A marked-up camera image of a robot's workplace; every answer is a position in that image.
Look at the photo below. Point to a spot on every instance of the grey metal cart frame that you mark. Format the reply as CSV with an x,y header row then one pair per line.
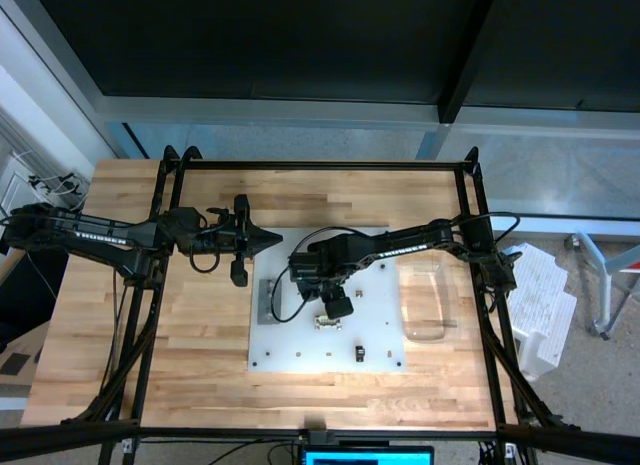
x,y
605,295

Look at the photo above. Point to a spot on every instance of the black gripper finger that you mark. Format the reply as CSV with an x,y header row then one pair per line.
x,y
260,245
260,232

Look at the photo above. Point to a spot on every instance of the small black connector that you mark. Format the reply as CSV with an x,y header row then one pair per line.
x,y
360,354

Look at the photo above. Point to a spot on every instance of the white frame bracket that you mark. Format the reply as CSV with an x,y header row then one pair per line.
x,y
127,446
509,450

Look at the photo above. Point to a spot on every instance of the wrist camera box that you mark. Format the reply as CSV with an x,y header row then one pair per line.
x,y
305,269

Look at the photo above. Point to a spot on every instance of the grey metal clamp block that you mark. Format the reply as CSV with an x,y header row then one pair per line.
x,y
262,310

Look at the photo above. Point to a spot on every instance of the black aluminium frame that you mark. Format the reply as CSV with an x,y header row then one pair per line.
x,y
250,164

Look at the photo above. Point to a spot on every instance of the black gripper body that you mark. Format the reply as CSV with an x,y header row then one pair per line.
x,y
339,307
239,275

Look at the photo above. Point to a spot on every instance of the blue laptop screen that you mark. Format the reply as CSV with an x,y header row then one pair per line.
x,y
365,459

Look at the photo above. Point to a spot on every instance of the brown cardboard box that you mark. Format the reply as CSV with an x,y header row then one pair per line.
x,y
22,342

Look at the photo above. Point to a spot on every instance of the beige connector hub base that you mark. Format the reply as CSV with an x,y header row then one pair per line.
x,y
325,326

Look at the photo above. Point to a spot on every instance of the clear plastic tub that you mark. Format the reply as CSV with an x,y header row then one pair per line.
x,y
430,330

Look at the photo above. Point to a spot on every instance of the black table-level camera box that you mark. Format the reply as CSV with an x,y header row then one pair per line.
x,y
316,435

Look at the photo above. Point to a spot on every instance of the white mounting board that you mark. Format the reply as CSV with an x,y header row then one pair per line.
x,y
285,345

